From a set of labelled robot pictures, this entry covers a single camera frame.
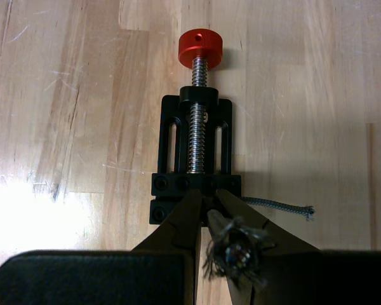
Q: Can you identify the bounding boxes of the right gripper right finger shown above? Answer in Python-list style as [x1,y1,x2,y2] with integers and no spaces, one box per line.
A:
[210,189,381,305]

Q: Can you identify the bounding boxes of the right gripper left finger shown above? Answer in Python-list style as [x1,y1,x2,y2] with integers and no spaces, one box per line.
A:
[0,189,204,305]

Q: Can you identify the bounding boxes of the black vise with red knob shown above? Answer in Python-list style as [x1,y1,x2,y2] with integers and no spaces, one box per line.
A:
[149,28,243,227]

